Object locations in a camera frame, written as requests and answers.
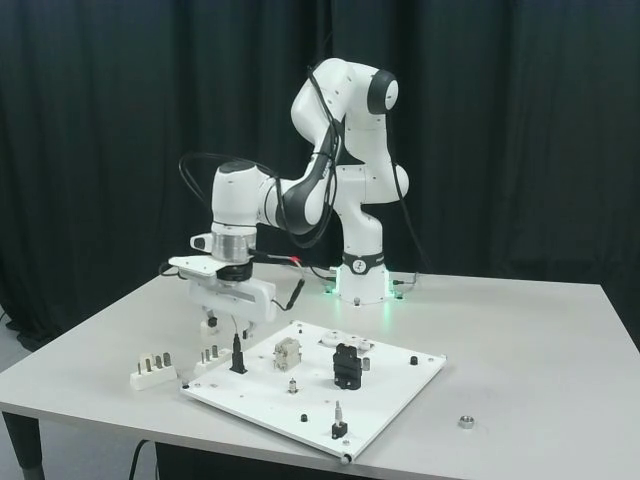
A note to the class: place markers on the metal bolt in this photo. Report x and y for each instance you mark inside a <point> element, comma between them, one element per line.
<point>466,421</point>

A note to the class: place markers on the flat white mounting plate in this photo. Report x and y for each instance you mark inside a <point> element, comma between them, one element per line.
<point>195,264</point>

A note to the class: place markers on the white large gear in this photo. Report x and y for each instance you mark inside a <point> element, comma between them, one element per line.
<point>331,339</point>

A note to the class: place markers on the black table leg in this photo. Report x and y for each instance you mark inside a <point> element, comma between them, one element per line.
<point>22,445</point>

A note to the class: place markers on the black Ethernet plug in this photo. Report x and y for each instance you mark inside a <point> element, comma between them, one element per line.
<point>237,357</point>

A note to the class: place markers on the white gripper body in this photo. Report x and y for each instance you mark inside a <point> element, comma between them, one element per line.
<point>235,297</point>

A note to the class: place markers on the metal BNC plug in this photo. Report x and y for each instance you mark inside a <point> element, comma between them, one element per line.
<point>291,386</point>

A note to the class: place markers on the small white peg holder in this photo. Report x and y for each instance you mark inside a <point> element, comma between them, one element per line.
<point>212,366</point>

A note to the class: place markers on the white small gear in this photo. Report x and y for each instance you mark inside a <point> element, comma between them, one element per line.
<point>365,344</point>

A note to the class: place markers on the small clear plug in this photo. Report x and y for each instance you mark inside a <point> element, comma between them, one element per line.
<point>185,380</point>

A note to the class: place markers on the metal square peg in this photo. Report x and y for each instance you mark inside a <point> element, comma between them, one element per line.
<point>159,361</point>
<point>167,358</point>

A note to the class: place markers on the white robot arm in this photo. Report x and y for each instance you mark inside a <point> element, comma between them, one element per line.
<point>360,200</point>

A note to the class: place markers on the black curtain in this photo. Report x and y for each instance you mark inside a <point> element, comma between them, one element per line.
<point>125,125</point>

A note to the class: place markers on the large white peg holder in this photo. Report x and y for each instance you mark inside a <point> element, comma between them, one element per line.
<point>152,379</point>

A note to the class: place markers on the white task board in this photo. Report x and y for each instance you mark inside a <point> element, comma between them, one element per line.
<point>320,395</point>

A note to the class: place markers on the black D-SUB plug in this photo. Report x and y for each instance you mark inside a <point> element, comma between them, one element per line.
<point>346,367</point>

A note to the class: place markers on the short metal round peg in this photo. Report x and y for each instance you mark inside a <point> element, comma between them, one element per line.
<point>366,363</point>

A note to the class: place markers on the metal plug on black base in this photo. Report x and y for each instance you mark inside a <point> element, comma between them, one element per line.
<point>339,425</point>

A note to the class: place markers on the beige rectangular connector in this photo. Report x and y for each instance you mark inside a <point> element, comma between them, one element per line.
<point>284,353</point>

